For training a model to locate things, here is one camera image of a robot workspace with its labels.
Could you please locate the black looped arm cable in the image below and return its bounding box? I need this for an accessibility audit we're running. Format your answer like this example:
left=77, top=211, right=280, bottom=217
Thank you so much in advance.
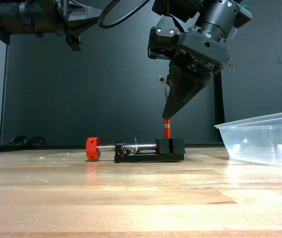
left=98, top=0, right=152, bottom=29

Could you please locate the thin silver wire tangle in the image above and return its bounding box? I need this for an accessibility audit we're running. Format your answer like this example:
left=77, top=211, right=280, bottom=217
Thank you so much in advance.
left=120, top=137, right=140, bottom=157

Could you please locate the black clamp with red knob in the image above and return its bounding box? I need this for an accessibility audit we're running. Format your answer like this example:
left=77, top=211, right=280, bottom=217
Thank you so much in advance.
left=85, top=136, right=185, bottom=164

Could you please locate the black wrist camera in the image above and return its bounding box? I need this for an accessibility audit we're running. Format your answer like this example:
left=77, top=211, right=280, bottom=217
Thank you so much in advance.
left=147, top=17, right=183, bottom=60

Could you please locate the clear plastic tub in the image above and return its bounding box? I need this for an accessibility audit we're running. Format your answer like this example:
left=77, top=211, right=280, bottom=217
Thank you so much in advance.
left=214, top=110, right=282, bottom=170

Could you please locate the red RCA connector with spring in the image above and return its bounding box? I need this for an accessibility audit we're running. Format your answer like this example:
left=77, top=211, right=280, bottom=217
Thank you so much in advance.
left=157, top=75, right=173, bottom=140

